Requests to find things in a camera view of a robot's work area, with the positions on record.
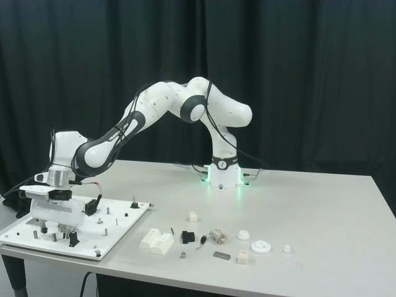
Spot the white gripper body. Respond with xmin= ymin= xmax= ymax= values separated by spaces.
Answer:
xmin=29 ymin=197 xmax=86 ymax=230

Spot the white peg holder block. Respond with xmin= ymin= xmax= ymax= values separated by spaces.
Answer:
xmin=150 ymin=233 xmax=175 ymax=256
xmin=139 ymin=228 xmax=160 ymax=250

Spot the white task board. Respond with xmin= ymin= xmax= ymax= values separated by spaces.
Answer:
xmin=0 ymin=199 xmax=155 ymax=263

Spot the dark table leg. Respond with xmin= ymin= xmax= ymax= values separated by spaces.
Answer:
xmin=0 ymin=254 xmax=26 ymax=297

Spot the beige waterproof plug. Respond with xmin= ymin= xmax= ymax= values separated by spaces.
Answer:
xmin=209 ymin=228 xmax=226 ymax=246

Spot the white large gear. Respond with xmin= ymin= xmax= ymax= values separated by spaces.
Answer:
xmin=251 ymin=240 xmax=269 ymax=255

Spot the black curtain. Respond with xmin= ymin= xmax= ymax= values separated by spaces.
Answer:
xmin=0 ymin=0 xmax=396 ymax=205

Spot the black floor cable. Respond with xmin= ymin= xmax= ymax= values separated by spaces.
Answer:
xmin=82 ymin=271 xmax=97 ymax=297

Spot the black base cable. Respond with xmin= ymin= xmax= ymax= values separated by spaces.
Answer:
xmin=241 ymin=168 xmax=263 ymax=181
xmin=173 ymin=163 xmax=209 ymax=175

